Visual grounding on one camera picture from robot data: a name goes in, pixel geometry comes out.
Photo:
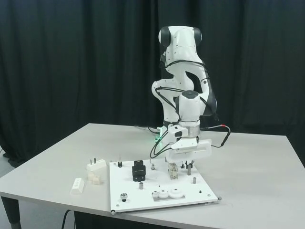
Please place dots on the white holder with round holes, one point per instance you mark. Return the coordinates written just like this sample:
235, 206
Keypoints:
77, 186

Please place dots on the small black plug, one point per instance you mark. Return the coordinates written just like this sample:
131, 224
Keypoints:
119, 164

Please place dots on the metal BNC plug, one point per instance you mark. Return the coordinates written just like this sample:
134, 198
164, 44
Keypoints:
153, 167

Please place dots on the white small gear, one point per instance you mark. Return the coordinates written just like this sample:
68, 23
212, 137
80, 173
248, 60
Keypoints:
155, 194

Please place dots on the white task board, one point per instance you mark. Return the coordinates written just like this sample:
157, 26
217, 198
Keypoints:
166, 202

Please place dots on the black D-SUB plug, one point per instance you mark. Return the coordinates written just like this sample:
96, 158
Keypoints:
138, 171

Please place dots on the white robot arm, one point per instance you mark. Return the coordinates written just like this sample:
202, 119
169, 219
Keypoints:
181, 59

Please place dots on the white square peg holder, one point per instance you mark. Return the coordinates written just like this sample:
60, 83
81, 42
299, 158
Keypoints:
96, 165

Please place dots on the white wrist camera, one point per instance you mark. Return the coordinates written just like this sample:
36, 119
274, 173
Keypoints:
177, 130

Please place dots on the beige waterproof connector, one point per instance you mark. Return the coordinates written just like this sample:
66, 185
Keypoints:
173, 172

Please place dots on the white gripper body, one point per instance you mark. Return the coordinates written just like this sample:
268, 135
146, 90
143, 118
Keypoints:
178, 157

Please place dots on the black curtain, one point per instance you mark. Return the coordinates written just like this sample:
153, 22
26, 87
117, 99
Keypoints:
47, 71

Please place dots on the thick metal round peg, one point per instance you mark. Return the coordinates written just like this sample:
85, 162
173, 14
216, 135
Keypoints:
141, 185

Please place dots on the small white block holder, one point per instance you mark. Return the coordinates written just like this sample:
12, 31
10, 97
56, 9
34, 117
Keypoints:
96, 180

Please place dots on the large metal square peg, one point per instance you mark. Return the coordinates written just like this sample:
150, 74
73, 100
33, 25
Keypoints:
189, 171

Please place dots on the dark table leg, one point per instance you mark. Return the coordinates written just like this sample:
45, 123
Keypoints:
10, 214

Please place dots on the white medium gear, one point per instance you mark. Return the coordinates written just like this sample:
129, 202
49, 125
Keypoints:
163, 193

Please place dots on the metal bolt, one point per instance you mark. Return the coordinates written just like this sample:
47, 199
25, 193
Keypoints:
123, 196

